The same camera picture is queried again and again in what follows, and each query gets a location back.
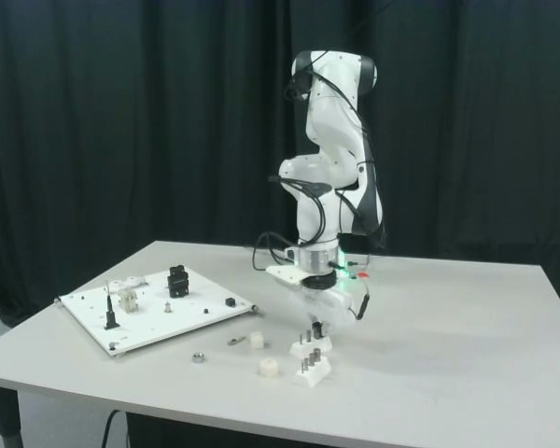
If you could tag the black curtain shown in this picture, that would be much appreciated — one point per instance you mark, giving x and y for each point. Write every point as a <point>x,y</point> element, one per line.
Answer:
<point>121,116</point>

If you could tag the large metal square peg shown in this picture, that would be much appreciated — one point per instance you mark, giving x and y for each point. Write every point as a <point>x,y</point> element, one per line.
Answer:
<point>318,333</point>

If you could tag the white square peg holder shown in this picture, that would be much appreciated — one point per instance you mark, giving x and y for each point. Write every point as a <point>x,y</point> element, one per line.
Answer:
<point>308,349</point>

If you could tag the white large gear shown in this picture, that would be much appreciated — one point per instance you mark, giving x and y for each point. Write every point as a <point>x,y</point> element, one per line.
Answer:
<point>117,284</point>

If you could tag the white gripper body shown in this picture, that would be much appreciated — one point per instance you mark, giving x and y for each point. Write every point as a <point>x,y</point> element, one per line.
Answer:
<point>331,305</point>

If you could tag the medium metal round peg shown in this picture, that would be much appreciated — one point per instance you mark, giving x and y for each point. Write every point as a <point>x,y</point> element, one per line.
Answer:
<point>310,362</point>

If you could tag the medium metal square peg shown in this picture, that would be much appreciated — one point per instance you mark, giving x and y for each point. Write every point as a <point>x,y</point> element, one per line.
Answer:
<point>306,337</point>

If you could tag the metal BNC plug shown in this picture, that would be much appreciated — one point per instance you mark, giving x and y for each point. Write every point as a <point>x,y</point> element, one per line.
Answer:
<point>168,309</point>

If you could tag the white small holder block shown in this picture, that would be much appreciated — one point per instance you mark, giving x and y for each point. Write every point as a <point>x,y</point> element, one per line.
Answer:
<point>257,340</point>
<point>269,368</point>

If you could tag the metal nut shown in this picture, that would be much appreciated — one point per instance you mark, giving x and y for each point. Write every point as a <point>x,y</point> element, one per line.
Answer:
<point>199,358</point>

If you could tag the white task board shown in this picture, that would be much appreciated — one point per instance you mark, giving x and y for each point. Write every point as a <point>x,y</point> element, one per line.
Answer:
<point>168,326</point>

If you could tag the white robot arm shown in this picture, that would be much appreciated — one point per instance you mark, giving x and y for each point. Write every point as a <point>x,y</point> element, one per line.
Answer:
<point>326,140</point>

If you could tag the white medium gear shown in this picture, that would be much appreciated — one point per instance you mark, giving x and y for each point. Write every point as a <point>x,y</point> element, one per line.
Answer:
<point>134,280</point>

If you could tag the black D-SUB plug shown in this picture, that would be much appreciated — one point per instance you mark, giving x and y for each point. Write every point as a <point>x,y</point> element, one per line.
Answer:
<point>177,282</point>

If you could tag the large metal round peg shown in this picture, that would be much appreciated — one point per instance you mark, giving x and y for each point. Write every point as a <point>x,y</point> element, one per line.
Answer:
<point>317,356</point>

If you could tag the dark grey table leg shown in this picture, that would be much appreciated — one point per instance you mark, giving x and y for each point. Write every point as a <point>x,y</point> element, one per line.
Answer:
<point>2,415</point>

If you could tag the black slim plug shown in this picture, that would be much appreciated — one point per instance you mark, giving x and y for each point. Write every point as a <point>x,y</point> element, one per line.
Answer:
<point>110,319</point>

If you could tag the white round peg holder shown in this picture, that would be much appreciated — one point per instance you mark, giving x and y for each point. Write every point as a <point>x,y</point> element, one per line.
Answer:
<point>312,373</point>

